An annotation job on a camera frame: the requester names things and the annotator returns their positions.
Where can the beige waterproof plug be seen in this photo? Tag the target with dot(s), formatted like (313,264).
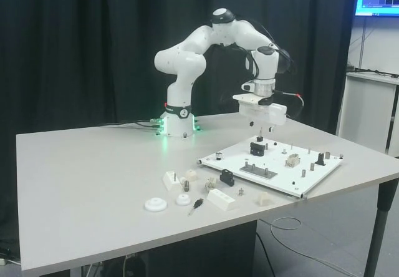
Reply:
(210,184)

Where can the small metal bolt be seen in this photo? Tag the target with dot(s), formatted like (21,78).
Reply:
(240,192)

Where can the white task board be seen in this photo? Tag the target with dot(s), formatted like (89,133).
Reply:
(274,171)

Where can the white medium gear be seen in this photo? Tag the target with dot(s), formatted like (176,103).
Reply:
(183,199)

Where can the white holder with holes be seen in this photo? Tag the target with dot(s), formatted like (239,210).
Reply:
(220,199)
(171,181)

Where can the black USB plug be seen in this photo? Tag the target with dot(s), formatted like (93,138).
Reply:
(197,203)

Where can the dark table leg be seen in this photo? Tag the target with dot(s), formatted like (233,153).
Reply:
(378,227)

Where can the flat white mounting plate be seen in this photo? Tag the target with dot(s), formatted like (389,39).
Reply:
(244,97)

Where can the white large gear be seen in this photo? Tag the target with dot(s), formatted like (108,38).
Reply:
(155,204)

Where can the metal BNC plug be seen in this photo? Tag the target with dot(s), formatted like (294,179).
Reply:
(186,186)

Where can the grey Ethernet plug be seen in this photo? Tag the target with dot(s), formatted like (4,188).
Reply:
(260,132)

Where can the black D-SUB plug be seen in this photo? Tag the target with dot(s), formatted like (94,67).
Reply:
(227,177)

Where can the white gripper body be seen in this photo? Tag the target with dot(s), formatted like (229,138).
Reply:
(265,113)

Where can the small cream holder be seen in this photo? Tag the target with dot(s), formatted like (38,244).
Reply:
(263,199)
(191,175)

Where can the white cabinet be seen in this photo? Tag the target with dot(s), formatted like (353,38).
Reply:
(368,111)

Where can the black curtain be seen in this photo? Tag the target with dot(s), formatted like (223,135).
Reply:
(78,40)

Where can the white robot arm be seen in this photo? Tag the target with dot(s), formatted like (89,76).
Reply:
(184,61)

